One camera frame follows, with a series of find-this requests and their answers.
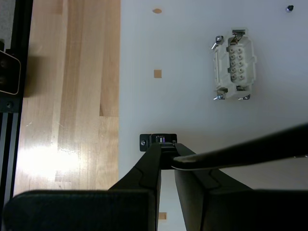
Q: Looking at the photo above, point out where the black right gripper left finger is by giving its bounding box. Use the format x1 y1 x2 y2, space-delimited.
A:
3 141 162 231

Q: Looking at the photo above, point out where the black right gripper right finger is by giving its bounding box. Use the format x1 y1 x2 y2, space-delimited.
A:
173 143 308 231

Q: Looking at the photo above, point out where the beige connector housing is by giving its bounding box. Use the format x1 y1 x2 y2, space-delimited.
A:
211 28 257 102

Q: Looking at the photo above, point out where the black table-level camera box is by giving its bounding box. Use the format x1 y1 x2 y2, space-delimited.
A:
0 49 22 96

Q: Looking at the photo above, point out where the black USB socket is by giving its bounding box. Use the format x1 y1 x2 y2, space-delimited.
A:
140 133 178 152

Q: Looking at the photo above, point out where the black metal frame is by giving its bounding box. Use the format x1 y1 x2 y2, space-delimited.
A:
0 0 33 207

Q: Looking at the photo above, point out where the white board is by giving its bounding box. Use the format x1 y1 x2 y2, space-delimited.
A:
117 0 308 231

